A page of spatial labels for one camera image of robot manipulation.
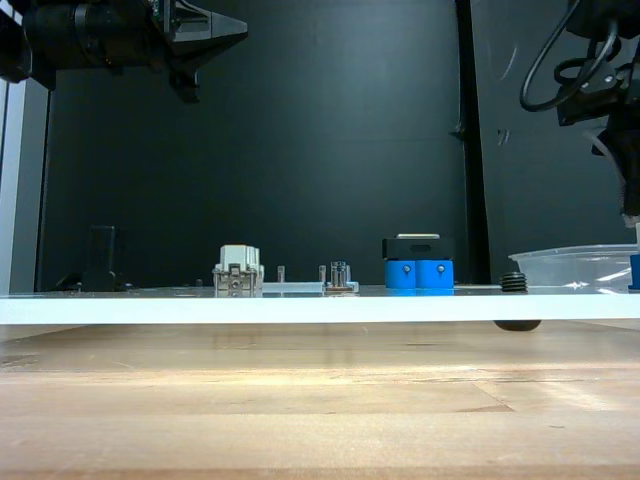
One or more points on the black clamp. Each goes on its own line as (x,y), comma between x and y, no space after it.
(102,255)

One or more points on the black knurled screw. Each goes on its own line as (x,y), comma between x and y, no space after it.
(515,284)

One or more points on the small metal socket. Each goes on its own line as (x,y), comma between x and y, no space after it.
(337,277)

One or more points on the silver post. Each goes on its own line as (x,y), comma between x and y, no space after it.
(322,275)
(281,275)
(348,274)

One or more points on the black connector on blue mount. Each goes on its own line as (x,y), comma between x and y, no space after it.
(417,275)

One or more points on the clear rj45 connector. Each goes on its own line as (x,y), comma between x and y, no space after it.
(636,235)

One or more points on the black rubber board foot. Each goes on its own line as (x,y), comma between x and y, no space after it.
(517,326)

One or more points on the beige connector housing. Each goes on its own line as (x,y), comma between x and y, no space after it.
(237,270)

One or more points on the clear plastic tub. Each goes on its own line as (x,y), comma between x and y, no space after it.
(560,270)

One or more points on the aluminium bar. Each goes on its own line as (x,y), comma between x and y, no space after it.
(295,288)

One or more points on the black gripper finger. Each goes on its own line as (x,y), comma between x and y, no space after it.
(630,170)
(192,54)
(205,27)

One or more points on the white board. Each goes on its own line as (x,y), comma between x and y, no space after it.
(300,307)

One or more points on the black metal frame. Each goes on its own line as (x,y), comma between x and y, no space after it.
(472,150)

